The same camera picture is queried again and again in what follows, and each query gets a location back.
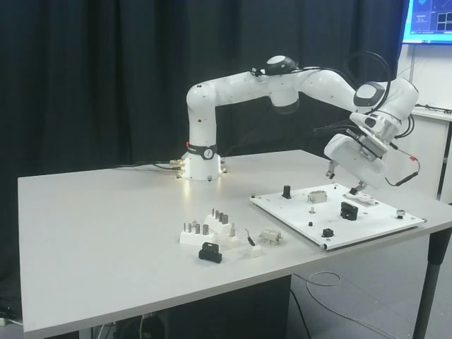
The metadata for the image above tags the black table leg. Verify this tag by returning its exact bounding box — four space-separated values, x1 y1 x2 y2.
415 225 444 339

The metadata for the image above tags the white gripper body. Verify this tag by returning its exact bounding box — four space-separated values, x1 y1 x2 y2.
323 133 387 189

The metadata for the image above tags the blue monitor screen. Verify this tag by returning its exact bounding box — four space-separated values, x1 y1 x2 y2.
401 0 452 46

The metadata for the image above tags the white task board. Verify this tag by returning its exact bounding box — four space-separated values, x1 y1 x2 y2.
249 182 428 252

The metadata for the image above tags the white cabinet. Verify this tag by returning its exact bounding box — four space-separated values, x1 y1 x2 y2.
411 105 452 206

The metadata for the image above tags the white peg holder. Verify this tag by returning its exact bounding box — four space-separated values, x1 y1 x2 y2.
178 229 213 245
205 214 233 237

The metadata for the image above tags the black base cable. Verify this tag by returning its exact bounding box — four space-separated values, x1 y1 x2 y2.
116 159 186 172

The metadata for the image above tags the black curtain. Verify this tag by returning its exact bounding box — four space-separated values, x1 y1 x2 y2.
0 0 407 308

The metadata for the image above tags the black D-SUB plug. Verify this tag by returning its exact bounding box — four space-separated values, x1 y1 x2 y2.
339 201 358 222

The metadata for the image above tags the beige metal waterproof plug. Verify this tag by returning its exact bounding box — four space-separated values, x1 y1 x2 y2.
259 227 280 245

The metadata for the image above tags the black connector block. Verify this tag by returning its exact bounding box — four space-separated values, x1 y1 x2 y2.
197 241 225 265

